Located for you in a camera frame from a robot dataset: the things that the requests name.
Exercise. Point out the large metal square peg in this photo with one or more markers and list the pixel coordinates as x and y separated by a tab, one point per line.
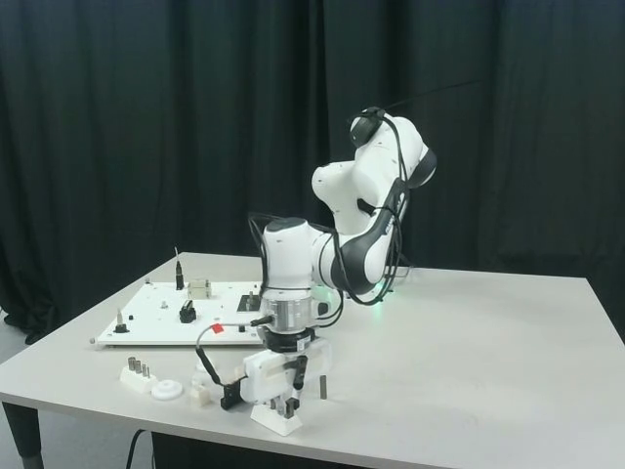
291	408

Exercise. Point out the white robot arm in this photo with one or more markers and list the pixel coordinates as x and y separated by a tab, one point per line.
288	254

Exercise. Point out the large metal round peg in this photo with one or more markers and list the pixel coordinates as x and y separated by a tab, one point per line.
132	366

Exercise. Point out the black D-SUB plug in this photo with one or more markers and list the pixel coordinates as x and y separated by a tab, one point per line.
188	312

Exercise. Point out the metal BNC plug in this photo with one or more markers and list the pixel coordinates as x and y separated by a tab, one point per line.
119	320

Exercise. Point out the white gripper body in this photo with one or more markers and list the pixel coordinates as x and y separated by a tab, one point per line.
263	378

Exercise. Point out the white large gear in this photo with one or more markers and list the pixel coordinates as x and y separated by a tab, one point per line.
167	390

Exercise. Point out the black curtain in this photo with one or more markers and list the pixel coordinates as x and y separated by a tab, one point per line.
146	122

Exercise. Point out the thin metal square peg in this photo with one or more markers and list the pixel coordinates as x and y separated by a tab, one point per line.
322	386

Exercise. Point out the white square peg holder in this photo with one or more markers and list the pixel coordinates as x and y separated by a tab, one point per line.
273	422

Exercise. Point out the white task board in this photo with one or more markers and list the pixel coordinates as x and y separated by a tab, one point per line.
146	322

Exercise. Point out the medium metal round peg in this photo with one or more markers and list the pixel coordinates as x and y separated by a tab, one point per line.
138	369

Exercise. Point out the black wrist band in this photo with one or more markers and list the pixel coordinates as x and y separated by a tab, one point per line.
288	342

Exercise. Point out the dark table leg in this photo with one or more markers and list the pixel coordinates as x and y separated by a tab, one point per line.
22	435

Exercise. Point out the small white holder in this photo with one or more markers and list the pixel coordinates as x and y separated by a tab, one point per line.
200	395

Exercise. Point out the white round peg holder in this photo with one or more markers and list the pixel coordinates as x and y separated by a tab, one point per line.
139	383

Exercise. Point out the black waterproof plug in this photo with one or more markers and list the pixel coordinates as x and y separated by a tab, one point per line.
179	276

